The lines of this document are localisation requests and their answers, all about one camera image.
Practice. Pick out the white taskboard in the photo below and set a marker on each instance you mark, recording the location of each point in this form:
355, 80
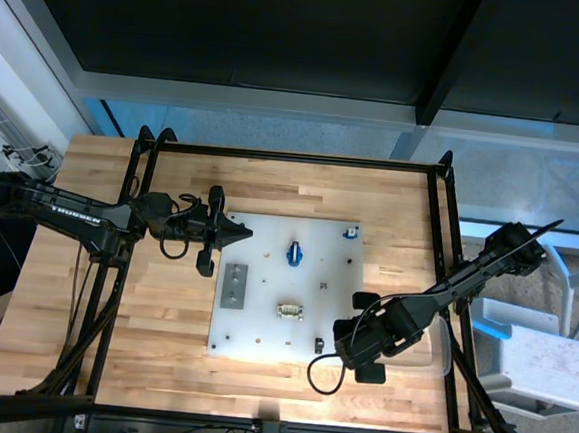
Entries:
270, 335

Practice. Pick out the white metal chair frame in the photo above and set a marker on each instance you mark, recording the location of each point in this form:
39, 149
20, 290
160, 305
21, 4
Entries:
578, 279

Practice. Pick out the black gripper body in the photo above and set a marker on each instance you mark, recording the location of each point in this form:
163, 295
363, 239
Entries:
375, 333
210, 230

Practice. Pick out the aluminium bar holder plate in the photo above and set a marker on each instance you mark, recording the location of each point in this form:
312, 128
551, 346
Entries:
226, 287

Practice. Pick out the black USB socket mount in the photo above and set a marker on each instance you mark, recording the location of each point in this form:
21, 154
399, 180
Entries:
319, 345

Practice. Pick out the clear plastic tub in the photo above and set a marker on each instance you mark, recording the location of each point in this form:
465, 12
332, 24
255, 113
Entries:
434, 355

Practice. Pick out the black vertical post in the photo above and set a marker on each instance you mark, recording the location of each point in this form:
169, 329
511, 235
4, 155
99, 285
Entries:
447, 63

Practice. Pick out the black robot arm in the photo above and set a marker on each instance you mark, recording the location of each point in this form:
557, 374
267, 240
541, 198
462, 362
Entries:
465, 280
69, 211

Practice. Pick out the large blue clamp holder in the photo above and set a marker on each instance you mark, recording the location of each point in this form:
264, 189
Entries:
293, 264

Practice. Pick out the black metal table frame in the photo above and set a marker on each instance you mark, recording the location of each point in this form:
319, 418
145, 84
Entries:
294, 157

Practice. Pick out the small blue holder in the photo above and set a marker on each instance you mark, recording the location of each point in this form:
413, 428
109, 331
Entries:
346, 236

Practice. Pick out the white step stool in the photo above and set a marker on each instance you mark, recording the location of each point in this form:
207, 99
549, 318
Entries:
544, 357

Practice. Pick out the beige multi-pin connector housing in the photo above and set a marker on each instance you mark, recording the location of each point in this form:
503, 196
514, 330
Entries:
290, 311

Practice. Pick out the small black connector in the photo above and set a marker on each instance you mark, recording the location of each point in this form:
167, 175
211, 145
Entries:
323, 285

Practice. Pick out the silver rod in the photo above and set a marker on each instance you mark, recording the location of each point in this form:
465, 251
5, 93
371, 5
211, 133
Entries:
294, 251

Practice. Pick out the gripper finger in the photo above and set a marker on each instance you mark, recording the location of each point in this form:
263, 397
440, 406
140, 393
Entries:
233, 227
346, 329
231, 237
345, 350

